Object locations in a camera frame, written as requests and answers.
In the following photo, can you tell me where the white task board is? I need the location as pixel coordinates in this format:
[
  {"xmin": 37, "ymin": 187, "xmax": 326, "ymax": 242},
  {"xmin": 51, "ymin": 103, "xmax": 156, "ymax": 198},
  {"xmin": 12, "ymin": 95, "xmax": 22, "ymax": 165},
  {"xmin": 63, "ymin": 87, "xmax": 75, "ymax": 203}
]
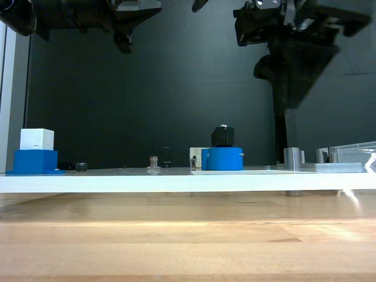
[{"xmin": 0, "ymin": 167, "xmax": 376, "ymax": 194}]

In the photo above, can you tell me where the clear plastic tub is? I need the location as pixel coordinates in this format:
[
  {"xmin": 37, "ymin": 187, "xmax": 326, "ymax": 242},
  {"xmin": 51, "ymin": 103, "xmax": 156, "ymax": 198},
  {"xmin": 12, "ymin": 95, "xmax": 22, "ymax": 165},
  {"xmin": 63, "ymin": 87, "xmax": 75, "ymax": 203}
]
[{"xmin": 318, "ymin": 140, "xmax": 376, "ymax": 212}]

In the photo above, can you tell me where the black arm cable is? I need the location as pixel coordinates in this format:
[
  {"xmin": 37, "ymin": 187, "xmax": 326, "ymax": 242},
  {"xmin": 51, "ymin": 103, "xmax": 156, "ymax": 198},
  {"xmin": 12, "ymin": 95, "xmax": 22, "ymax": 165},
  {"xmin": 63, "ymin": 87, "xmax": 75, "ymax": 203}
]
[{"xmin": 192, "ymin": 0, "xmax": 210, "ymax": 13}]

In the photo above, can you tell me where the grey metal slotted block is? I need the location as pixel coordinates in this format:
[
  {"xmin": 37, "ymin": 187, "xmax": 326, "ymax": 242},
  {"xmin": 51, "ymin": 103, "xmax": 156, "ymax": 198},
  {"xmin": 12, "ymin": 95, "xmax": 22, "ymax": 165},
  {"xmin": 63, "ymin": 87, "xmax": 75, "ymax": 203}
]
[{"xmin": 299, "ymin": 146, "xmax": 364, "ymax": 173}]

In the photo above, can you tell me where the blue mount with white cube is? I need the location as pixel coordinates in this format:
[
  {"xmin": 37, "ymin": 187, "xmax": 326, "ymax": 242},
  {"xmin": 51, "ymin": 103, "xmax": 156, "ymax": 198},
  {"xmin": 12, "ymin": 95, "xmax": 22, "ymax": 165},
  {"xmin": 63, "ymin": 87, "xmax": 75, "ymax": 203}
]
[{"xmin": 5, "ymin": 127, "xmax": 66, "ymax": 176}]

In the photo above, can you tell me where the blue mount with black clamp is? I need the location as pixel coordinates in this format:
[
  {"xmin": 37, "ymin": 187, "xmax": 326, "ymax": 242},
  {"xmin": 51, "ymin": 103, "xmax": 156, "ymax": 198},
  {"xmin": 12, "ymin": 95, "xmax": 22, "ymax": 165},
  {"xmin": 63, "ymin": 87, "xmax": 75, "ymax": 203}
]
[{"xmin": 201, "ymin": 123, "xmax": 245, "ymax": 172}]

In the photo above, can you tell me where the small translucent connector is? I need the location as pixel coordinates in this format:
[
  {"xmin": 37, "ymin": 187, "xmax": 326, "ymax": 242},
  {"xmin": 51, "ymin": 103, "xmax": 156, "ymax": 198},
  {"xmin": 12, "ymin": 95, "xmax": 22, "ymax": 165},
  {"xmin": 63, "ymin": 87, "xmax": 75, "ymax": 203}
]
[{"xmin": 146, "ymin": 156, "xmax": 162, "ymax": 174}]

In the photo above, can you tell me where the steel cylinder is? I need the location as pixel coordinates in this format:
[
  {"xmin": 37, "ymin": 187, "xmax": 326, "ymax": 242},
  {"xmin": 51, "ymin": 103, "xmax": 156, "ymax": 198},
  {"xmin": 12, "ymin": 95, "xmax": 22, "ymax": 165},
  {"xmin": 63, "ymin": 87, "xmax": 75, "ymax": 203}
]
[{"xmin": 283, "ymin": 146, "xmax": 303, "ymax": 197}]

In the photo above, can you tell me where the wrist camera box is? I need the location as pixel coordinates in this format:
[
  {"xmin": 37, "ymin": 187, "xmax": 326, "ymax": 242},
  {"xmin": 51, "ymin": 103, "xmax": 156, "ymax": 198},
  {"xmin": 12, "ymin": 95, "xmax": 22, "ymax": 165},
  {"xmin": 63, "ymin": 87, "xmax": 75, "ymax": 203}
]
[{"xmin": 233, "ymin": 0, "xmax": 284, "ymax": 46}]

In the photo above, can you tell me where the beige connector housing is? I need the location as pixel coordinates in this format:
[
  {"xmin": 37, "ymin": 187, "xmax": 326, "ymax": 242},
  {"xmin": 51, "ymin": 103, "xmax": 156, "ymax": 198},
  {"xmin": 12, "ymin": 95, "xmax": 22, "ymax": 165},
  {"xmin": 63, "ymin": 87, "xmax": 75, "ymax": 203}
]
[{"xmin": 189, "ymin": 147, "xmax": 209, "ymax": 171}]

